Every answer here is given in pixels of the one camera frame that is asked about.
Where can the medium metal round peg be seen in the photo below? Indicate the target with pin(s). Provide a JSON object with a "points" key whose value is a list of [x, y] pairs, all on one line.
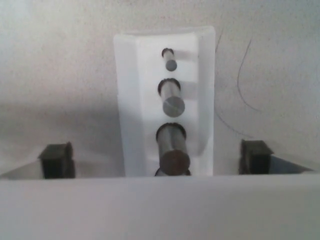
{"points": [[172, 98]]}

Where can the white round peg holder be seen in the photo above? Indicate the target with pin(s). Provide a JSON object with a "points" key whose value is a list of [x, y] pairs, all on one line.
{"points": [[200, 100]]}

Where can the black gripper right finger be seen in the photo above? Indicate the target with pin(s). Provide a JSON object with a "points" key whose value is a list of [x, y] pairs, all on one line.
{"points": [[255, 157]]}

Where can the thin metal round peg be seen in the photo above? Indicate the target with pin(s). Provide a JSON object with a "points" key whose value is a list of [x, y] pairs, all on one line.
{"points": [[170, 60]]}

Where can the thick metal round peg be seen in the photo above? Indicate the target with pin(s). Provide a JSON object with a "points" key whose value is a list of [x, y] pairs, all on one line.
{"points": [[173, 150]]}

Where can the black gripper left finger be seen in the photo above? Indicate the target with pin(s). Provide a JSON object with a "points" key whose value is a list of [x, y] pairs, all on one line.
{"points": [[56, 160]]}

